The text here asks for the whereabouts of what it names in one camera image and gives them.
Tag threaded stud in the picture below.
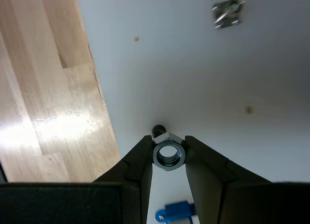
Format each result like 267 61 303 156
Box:
152 124 167 138

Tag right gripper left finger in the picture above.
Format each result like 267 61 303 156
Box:
0 134 154 224

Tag steel hex nut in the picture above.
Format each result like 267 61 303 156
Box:
152 132 186 171

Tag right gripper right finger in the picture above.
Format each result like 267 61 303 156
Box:
183 135 310 224

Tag steel peg fitting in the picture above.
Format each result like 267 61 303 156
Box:
211 0 246 30

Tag white task board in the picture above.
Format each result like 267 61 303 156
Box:
75 0 310 224

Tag blue socket block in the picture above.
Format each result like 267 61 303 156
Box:
155 200 199 224

